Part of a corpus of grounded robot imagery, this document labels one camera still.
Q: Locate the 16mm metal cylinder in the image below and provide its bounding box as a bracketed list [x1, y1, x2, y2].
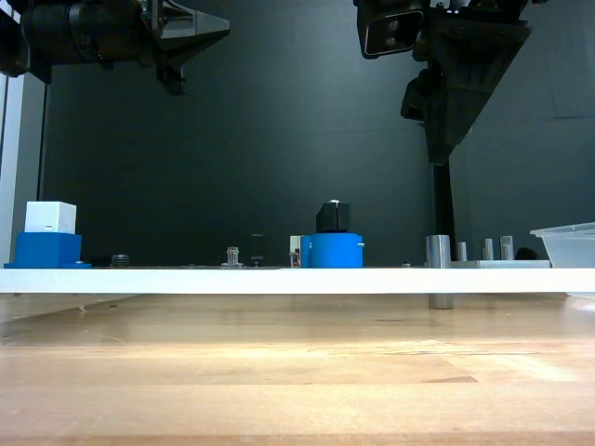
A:
[425, 234, 455, 310]

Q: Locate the white connector housing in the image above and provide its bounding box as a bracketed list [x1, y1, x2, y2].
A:
[289, 234, 312, 269]

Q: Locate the grey metal post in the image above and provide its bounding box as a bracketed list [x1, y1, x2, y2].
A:
[0, 76, 24, 269]

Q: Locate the black block plug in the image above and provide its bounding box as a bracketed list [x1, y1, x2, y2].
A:
[315, 199, 351, 233]

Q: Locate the black vertical post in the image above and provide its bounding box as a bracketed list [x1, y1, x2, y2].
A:
[431, 160, 457, 262]

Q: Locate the blue square socket base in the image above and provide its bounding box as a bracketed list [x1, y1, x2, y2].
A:
[3, 231, 93, 270]

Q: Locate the clear plastic tub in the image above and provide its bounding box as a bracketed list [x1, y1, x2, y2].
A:
[529, 221, 595, 299]

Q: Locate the blue round socket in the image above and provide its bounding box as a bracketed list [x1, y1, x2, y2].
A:
[300, 231, 365, 269]

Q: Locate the white cube block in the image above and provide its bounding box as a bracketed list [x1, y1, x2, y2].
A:
[25, 200, 78, 236]

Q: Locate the grey metal plate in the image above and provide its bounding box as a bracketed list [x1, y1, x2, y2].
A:
[450, 259, 552, 269]

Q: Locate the white taskboard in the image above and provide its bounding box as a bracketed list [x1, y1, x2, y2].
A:
[0, 267, 595, 295]

